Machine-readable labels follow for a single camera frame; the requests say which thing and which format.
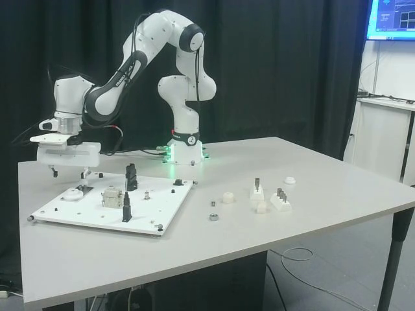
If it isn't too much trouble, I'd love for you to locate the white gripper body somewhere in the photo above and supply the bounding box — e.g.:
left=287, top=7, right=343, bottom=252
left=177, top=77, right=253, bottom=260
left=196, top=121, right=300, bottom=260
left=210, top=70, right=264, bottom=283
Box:
left=36, top=141, right=101, bottom=168

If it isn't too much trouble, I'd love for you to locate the white large gear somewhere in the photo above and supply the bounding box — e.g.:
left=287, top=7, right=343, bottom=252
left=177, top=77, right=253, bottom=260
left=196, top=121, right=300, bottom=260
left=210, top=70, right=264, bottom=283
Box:
left=63, top=190, right=83, bottom=203

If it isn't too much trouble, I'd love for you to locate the flat white mounting plate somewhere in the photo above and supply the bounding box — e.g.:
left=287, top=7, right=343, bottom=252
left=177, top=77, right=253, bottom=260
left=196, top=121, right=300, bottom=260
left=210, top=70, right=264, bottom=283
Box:
left=29, top=133, right=71, bottom=145

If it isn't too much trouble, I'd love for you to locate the beige waterproof plug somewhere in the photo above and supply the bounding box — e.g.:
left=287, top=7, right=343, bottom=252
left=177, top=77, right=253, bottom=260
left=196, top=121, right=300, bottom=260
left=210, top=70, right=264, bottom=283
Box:
left=101, top=185, right=126, bottom=209

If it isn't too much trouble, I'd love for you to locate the black D-SUB plug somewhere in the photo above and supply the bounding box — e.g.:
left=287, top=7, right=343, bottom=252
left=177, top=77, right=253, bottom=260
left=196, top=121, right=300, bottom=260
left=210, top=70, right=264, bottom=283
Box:
left=125, top=163, right=139, bottom=192

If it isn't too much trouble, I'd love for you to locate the white task board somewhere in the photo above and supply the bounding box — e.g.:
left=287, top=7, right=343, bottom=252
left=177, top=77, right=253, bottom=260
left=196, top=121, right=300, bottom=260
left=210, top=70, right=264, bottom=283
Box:
left=27, top=170, right=198, bottom=239

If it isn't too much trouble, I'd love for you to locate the black USB plug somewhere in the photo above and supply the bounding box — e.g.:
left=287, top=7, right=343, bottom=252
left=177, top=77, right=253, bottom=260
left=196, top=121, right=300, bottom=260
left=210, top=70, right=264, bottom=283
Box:
left=121, top=191, right=134, bottom=224

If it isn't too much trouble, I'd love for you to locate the white multi peg holder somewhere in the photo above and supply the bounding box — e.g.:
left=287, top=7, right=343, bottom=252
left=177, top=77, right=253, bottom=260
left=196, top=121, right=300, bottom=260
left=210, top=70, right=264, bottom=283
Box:
left=269, top=192, right=294, bottom=213

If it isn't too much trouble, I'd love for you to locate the black curtain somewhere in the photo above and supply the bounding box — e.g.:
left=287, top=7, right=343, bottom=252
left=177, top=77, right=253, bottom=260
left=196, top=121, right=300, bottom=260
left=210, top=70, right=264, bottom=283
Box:
left=0, top=0, right=374, bottom=292

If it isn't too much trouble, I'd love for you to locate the white cabinet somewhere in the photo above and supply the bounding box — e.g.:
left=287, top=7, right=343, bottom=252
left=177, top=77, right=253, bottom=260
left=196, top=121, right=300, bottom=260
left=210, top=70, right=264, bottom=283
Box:
left=342, top=95, right=415, bottom=188

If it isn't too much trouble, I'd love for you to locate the black table leg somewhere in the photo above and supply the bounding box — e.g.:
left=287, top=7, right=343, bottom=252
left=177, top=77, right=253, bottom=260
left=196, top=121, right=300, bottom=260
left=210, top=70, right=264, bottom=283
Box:
left=377, top=207, right=415, bottom=311

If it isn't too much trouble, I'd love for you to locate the blue screen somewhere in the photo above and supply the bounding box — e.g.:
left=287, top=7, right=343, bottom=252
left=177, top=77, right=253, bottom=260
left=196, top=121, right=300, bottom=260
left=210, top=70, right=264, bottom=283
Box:
left=365, top=0, right=415, bottom=41

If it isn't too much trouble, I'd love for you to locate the silver flange ring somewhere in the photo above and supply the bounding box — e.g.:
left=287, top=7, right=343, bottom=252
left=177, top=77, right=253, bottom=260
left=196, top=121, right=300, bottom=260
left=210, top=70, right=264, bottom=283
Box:
left=54, top=116, right=81, bottom=135

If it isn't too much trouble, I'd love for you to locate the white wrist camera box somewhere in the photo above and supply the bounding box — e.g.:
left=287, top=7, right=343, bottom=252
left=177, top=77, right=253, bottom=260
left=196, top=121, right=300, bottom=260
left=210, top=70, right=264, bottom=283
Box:
left=38, top=119, right=61, bottom=132

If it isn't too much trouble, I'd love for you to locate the black base cable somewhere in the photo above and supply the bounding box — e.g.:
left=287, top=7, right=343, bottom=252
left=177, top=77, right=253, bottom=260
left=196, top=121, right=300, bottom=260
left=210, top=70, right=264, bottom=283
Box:
left=105, top=146, right=170, bottom=160

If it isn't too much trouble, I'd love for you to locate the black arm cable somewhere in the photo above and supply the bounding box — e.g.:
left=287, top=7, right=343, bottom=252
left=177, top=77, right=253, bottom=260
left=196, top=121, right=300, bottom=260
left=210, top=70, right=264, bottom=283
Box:
left=11, top=12, right=152, bottom=145

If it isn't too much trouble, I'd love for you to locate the black shoulder cable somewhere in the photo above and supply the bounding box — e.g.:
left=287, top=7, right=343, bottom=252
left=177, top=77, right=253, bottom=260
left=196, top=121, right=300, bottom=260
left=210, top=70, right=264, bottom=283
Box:
left=193, top=30, right=204, bottom=102

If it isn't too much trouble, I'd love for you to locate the grey floor cable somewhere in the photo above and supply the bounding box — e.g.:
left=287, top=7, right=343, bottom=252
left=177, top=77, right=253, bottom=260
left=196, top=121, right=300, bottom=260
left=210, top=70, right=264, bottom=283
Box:
left=265, top=247, right=385, bottom=311

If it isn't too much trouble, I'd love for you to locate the black cable on cabinet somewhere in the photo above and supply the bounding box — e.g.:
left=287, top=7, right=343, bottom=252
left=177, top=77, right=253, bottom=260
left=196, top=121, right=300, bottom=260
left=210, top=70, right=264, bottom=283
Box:
left=357, top=91, right=415, bottom=105

